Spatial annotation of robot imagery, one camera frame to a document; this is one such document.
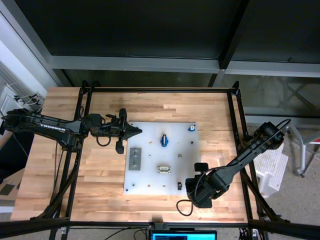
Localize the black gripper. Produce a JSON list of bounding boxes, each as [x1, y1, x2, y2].
[[96, 107, 143, 155], [193, 162, 216, 208]]

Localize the white taskboard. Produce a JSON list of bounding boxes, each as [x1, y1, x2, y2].
[[123, 121, 203, 196]]

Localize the grey metal plate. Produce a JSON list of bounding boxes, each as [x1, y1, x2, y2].
[[127, 147, 143, 171]]

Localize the beige connector housing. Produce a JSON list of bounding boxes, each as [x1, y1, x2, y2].
[[156, 165, 172, 175]]

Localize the laptop screen blue edge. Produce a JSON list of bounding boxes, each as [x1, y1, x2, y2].
[[149, 230, 218, 240]]

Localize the white plastic step stool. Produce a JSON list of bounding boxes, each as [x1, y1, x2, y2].
[[254, 143, 290, 198]]

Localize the grey metal chair base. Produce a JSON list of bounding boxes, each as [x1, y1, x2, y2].
[[284, 124, 320, 178]]

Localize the cardboard box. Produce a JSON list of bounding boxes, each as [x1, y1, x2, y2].
[[0, 167, 26, 208]]

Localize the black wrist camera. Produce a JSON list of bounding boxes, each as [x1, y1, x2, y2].
[[185, 177, 199, 200]]

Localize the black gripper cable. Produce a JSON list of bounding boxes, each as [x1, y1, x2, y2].
[[176, 198, 195, 216], [96, 134, 111, 147]]

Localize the black table camera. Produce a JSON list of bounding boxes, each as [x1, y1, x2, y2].
[[152, 217, 165, 230]]

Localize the grey metal window frame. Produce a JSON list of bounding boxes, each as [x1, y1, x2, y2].
[[0, 0, 320, 83]]

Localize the black table frame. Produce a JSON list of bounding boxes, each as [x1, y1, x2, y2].
[[0, 79, 320, 240]]

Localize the white cable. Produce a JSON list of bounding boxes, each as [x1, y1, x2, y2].
[[13, 94, 42, 106]]

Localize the black window post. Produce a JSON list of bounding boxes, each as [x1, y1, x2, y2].
[[208, 0, 251, 87]]

